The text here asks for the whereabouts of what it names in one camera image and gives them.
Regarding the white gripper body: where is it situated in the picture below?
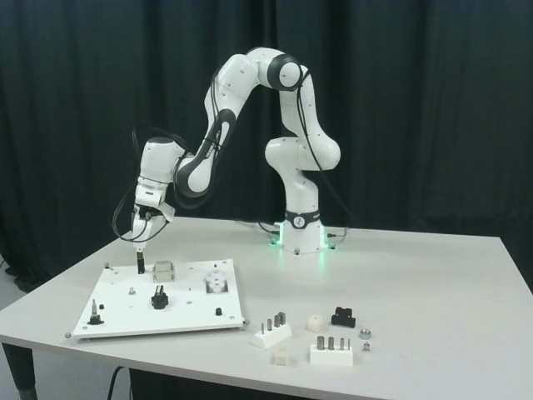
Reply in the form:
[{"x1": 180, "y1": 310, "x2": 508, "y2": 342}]
[{"x1": 131, "y1": 209, "x2": 153, "y2": 245}]

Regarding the beige connector housing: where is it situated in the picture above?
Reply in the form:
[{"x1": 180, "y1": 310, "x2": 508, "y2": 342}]
[{"x1": 152, "y1": 261, "x2": 175, "y2": 283}]

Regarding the white task board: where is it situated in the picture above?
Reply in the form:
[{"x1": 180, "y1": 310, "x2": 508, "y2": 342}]
[{"x1": 66, "y1": 257, "x2": 250, "y2": 342}]

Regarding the white peg holder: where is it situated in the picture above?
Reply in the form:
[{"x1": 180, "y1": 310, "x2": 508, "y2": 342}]
[
  {"x1": 308, "y1": 342, "x2": 355, "y2": 367},
  {"x1": 250, "y1": 322, "x2": 293, "y2": 351}
]

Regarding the black table leg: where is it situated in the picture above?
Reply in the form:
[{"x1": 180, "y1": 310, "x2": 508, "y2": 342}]
[{"x1": 1, "y1": 342, "x2": 35, "y2": 400}]

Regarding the black D-SUB plug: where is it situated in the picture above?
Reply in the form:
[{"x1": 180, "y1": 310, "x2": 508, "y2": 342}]
[{"x1": 331, "y1": 307, "x2": 358, "y2": 328}]

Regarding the black curtain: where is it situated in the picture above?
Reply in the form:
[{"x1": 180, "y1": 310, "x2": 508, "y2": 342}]
[{"x1": 0, "y1": 0, "x2": 533, "y2": 284}]

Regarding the black cable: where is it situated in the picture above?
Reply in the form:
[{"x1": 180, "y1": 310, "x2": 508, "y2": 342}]
[
  {"x1": 207, "y1": 66, "x2": 356, "y2": 224},
  {"x1": 108, "y1": 365, "x2": 126, "y2": 400},
  {"x1": 131, "y1": 127, "x2": 187, "y2": 152},
  {"x1": 111, "y1": 189, "x2": 145, "y2": 243}
]

